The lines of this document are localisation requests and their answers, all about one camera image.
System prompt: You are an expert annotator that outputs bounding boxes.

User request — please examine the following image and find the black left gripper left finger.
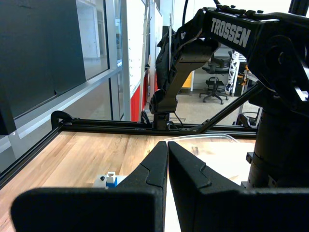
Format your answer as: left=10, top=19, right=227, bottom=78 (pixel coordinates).
left=11, top=141, right=168, bottom=232

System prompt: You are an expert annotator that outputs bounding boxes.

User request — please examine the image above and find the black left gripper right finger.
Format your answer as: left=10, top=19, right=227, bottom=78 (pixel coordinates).
left=168, top=142, right=309, bottom=232

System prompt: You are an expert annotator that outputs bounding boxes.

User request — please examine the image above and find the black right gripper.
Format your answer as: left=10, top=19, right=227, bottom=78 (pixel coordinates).
left=241, top=147, right=309, bottom=189

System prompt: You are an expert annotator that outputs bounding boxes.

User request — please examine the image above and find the small blue white connector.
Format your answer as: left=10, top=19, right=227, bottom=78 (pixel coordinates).
left=106, top=171, right=119, bottom=189

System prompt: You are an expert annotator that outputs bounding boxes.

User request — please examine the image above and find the clear plastic tub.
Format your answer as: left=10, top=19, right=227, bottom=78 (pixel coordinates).
left=165, top=133, right=256, bottom=158

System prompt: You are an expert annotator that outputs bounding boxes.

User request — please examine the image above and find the red white partition panel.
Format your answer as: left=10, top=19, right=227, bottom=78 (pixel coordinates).
left=130, top=74, right=148, bottom=122

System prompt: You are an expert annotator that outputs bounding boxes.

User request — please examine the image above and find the black office chair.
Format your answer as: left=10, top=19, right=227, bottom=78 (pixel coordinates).
left=199, top=52, right=231, bottom=105

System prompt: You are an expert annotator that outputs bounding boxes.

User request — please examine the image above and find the yellow panel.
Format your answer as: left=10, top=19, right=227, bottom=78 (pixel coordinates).
left=182, top=71, right=194, bottom=89

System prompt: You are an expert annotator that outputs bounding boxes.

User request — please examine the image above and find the black aluminium frame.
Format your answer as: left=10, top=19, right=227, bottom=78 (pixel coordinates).
left=0, top=82, right=266, bottom=189

